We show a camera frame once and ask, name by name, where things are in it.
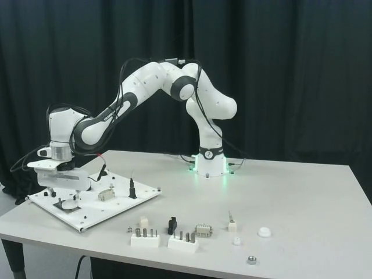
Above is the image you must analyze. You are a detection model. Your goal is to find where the flat white mounting plate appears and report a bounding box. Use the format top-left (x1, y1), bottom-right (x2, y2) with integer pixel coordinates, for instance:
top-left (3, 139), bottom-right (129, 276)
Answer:
top-left (27, 159), bottom-right (74, 172)

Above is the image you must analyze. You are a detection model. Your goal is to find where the black D-SUB plug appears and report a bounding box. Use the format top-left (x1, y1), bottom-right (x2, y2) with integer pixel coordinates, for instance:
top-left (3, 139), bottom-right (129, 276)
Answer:
top-left (166, 216), bottom-right (178, 235)

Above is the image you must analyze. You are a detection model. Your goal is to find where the white medium gear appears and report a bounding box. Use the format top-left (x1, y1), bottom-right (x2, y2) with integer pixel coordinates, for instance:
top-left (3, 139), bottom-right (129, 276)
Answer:
top-left (257, 226), bottom-right (273, 239)

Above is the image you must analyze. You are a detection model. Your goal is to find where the thin black rod red tag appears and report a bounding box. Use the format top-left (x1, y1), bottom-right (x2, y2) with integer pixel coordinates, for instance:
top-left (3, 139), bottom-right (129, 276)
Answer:
top-left (96, 153), bottom-right (107, 181)

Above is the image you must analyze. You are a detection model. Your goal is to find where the silver flange ring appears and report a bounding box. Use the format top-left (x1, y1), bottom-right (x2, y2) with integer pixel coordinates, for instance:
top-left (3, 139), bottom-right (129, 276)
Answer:
top-left (51, 145), bottom-right (71, 162)

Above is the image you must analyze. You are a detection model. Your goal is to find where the white holder with thin rod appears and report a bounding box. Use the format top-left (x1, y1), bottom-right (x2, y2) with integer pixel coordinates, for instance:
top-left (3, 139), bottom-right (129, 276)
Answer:
top-left (227, 210), bottom-right (238, 233)

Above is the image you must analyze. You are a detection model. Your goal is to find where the grey table leg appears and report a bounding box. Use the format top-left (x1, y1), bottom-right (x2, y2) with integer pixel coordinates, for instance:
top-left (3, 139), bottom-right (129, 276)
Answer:
top-left (1, 238), bottom-right (26, 279)

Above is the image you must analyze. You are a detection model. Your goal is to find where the black curtain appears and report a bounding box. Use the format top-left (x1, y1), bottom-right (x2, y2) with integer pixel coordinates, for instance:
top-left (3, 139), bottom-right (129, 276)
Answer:
top-left (0, 0), bottom-right (372, 206)

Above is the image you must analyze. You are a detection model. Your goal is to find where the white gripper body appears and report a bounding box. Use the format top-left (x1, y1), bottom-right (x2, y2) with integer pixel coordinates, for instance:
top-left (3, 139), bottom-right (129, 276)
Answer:
top-left (35, 167), bottom-right (91, 192)

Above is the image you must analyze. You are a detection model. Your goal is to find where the white task board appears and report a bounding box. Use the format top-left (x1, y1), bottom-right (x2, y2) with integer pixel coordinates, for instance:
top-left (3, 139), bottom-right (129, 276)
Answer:
top-left (26, 162), bottom-right (162, 233)

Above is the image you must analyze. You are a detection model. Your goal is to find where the black upright connector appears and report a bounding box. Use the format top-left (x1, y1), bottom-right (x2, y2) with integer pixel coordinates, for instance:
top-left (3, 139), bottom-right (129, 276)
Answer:
top-left (127, 167), bottom-right (138, 200)

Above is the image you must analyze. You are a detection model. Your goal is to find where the white large gear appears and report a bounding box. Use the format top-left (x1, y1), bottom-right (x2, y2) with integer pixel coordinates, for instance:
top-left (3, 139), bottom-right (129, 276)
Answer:
top-left (62, 199), bottom-right (80, 211)

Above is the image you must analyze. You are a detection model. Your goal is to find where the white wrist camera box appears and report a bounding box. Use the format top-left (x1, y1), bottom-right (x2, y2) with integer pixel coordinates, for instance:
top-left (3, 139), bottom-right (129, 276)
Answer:
top-left (37, 146), bottom-right (54, 159)

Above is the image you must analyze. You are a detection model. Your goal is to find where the white peg holder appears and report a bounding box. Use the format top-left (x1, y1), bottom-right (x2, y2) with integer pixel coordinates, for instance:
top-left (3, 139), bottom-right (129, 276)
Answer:
top-left (130, 232), bottom-right (162, 248)
top-left (167, 235), bottom-right (200, 252)

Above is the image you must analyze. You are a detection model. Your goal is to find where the black cable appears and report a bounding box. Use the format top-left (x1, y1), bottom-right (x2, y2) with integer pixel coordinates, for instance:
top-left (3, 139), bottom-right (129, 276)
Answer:
top-left (177, 153), bottom-right (199, 164)
top-left (112, 57), bottom-right (163, 123)
top-left (9, 146), bottom-right (52, 202)
top-left (75, 255), bottom-right (91, 279)
top-left (226, 158), bottom-right (248, 171)
top-left (193, 61), bottom-right (223, 146)

